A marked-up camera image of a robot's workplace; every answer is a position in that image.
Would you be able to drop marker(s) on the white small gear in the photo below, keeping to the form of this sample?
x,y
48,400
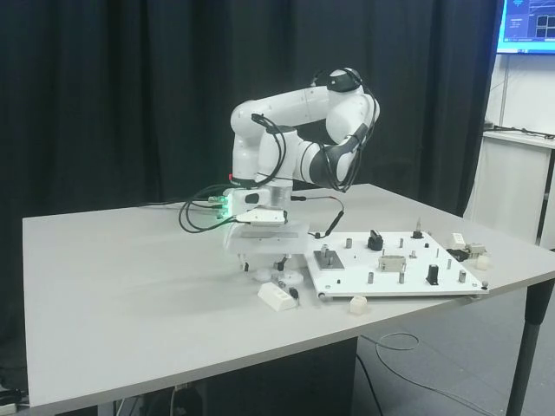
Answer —
x,y
324,250

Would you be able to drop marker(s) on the white wedge peg holder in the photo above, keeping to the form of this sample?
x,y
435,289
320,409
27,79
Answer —
x,y
275,297
457,239

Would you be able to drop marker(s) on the blue screen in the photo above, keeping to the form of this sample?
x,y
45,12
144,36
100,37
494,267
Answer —
x,y
526,26

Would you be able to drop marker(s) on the black table leg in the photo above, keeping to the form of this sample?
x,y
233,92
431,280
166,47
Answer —
x,y
526,346

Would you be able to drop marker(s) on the upright metal and black plug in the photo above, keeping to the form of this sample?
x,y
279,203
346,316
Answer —
x,y
418,233

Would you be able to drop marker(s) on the white medium gear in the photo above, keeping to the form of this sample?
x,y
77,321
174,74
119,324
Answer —
x,y
261,274

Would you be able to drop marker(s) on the white task board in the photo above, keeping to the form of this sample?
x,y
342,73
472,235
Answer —
x,y
347,273

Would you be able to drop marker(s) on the small white cube holder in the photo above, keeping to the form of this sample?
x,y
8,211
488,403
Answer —
x,y
484,262
357,305

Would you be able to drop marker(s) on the metal square peg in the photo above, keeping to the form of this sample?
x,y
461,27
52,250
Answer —
x,y
462,276
402,277

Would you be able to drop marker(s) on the flat white mounting plate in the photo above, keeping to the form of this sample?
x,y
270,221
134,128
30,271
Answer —
x,y
260,218

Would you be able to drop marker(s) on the white cabinet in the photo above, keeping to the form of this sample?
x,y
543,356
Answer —
x,y
511,186

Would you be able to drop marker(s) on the black curtain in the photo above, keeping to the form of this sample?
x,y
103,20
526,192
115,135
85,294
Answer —
x,y
130,86

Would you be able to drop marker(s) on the white large gear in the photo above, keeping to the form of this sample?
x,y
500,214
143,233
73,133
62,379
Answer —
x,y
289,277

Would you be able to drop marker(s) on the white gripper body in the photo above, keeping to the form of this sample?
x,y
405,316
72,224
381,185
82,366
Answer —
x,y
264,240

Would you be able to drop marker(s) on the black D-SUB plug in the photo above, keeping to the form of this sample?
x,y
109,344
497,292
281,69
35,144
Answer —
x,y
469,252

